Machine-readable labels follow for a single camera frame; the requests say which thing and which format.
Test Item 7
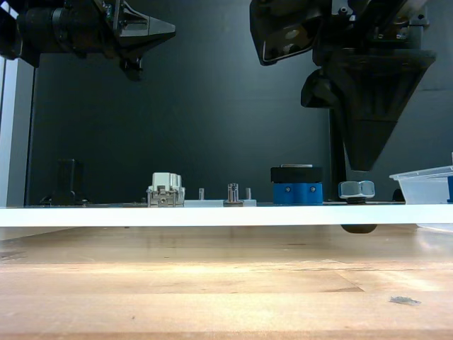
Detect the silver M12 hex nut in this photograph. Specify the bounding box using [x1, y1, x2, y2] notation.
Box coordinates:
[338, 179, 376, 201]

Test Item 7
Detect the clear plastic tub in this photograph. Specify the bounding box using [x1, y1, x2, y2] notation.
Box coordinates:
[389, 164, 453, 233]

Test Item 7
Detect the blue and black connector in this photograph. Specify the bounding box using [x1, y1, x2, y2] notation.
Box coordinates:
[270, 164, 325, 205]

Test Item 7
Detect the small blue plug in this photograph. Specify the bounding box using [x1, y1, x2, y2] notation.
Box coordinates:
[446, 152, 453, 205]

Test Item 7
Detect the beige connector housing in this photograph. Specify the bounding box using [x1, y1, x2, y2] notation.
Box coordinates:
[146, 172, 185, 208]

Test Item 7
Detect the small black clamp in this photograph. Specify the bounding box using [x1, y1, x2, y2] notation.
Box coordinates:
[40, 158, 90, 206]

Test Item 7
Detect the small metal socket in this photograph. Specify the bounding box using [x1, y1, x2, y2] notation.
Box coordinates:
[222, 182, 246, 208]

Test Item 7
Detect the white board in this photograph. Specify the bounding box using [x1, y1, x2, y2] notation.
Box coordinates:
[0, 204, 453, 229]

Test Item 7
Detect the black wall post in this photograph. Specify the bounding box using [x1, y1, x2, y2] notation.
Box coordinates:
[325, 106, 350, 203]

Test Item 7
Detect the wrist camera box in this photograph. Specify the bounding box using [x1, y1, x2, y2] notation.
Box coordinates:
[249, 0, 323, 67]

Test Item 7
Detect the grey window frame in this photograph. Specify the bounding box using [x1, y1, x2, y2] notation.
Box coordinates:
[0, 58, 35, 207]

